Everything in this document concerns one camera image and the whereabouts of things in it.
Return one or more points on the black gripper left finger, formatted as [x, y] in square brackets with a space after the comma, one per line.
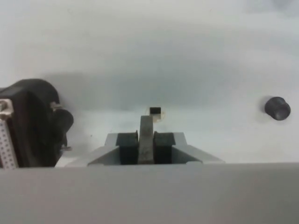
[127, 149]

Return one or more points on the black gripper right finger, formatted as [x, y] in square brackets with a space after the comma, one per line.
[163, 149]

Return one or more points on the metal square peg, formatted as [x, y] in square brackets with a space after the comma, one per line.
[146, 142]

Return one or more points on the black D-SUB plug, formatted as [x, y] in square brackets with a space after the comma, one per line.
[30, 126]

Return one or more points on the black round knob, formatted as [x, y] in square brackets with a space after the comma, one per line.
[277, 108]

